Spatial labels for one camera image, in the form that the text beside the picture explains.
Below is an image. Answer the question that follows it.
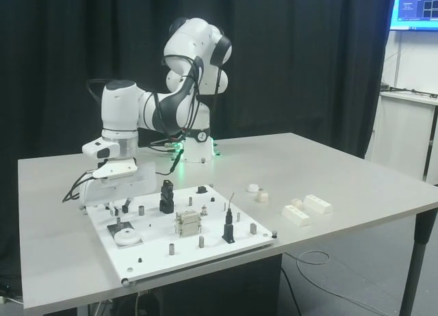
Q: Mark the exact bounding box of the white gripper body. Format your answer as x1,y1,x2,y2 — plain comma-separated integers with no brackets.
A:
81,161,157,207

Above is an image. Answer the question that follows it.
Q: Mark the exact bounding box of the white large gear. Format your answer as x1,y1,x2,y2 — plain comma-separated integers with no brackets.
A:
114,228,140,247

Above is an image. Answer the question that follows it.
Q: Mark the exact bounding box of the flat white mounting plate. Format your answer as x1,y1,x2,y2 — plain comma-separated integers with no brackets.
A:
90,158,138,179

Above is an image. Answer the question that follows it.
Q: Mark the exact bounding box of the black D-SUB plug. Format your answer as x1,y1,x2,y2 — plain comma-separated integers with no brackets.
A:
159,179,175,215

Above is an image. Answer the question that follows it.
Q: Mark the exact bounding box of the white task board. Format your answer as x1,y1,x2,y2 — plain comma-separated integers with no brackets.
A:
79,183,280,287

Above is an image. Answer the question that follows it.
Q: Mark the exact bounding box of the beige metal connector block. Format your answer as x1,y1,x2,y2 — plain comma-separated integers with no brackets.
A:
174,209,201,237

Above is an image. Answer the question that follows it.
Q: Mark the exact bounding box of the black control cabinet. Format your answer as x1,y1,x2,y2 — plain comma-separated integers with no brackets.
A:
150,250,283,316

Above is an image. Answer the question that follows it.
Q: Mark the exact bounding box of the black curtain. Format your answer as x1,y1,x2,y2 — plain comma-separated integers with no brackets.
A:
0,0,400,296

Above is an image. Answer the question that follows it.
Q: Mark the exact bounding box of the long white holder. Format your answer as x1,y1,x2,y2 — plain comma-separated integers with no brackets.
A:
281,205,312,228
302,194,334,215

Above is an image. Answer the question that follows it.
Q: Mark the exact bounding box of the white cabinet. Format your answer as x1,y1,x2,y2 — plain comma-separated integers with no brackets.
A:
364,86,438,187

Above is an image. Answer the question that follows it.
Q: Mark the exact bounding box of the black table leg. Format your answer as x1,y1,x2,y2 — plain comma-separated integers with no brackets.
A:
400,213,432,316

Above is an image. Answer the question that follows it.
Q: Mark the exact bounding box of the blue monitor screen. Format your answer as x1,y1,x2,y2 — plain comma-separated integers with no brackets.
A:
388,0,438,32

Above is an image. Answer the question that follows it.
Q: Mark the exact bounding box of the silver flange ring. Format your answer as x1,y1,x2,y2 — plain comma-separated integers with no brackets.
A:
118,136,138,159

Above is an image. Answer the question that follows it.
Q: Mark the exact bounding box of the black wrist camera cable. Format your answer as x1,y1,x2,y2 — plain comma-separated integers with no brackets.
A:
61,170,103,204

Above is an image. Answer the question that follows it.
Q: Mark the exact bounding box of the thin black rod on wire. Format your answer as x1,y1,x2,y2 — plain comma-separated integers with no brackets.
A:
155,148,185,176

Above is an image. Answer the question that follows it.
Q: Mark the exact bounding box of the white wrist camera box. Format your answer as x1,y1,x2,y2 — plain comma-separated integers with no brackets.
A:
81,140,120,159

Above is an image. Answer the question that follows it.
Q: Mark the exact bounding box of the black plug with short cable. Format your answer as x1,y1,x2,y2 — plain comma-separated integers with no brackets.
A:
222,192,236,230

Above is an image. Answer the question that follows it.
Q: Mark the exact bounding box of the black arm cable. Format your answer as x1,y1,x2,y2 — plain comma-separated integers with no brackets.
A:
150,54,223,139

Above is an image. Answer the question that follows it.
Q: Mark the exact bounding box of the thin grey floor cable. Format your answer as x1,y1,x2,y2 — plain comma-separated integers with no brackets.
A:
280,249,408,316

